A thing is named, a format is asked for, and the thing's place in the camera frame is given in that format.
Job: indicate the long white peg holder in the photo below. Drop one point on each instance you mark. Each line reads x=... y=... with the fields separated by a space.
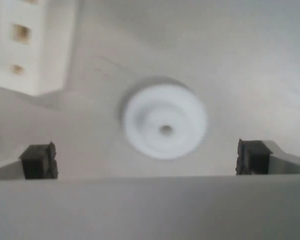
x=27 y=45

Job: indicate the white large gear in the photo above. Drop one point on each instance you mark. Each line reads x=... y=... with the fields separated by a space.
x=165 y=125

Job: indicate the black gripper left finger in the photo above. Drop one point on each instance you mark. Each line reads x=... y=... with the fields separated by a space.
x=37 y=162

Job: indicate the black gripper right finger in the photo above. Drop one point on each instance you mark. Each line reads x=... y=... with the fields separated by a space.
x=255 y=157

